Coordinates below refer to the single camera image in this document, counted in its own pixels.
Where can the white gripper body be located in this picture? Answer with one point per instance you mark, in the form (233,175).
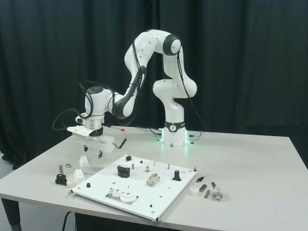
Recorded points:
(102,142)

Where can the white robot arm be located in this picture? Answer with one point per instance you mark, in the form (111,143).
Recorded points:
(172,113)

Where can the clear Ethernet plug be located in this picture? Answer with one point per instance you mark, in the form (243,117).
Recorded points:
(217,194)

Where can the white holder with holes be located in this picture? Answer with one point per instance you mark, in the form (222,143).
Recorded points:
(78,173)
(83,161)

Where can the small black socket block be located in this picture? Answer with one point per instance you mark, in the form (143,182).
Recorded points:
(128,158)

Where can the small white round holder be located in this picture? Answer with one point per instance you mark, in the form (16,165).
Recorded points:
(70,183)

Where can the black plug with metal peg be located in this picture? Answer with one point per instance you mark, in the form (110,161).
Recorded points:
(60,177)

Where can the white small gear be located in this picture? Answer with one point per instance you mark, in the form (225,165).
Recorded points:
(111,191)

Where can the white medium gear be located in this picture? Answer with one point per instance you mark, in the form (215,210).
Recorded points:
(117,193)

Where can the metal BNC plug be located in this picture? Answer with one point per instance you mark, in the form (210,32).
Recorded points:
(147,169)

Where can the white large gear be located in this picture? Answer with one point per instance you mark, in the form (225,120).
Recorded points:
(127,197)

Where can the white task board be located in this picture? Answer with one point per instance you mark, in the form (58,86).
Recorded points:
(134,192)

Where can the metal waterproof plug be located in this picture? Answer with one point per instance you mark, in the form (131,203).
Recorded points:
(152,181)

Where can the black upright socket block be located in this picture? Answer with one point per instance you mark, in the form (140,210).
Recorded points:
(176,175)

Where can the black table leg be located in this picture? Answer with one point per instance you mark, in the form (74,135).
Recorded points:
(9,211)

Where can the white block holder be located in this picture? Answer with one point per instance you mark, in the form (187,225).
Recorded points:
(194,191)

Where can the black USB plug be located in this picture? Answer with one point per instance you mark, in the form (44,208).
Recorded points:
(200,179)

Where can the black rectangular block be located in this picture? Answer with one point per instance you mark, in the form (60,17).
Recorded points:
(201,188)

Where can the metal square peg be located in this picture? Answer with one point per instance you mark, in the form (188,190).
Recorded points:
(207,194)

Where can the small black plug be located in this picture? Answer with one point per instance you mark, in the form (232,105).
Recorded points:
(213,185)

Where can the black curtain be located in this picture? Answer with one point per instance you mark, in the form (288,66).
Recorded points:
(240,60)

